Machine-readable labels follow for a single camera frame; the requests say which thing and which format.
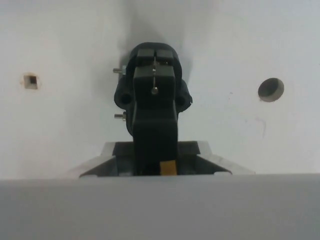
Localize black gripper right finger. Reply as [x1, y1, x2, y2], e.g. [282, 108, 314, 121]
[176, 140, 256, 176]

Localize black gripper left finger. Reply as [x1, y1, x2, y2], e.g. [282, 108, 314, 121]
[59, 141, 137, 179]

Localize black D-SUB plug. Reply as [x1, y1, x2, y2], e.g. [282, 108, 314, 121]
[112, 41, 194, 177]

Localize white task board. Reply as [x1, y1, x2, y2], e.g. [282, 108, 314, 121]
[0, 0, 320, 181]

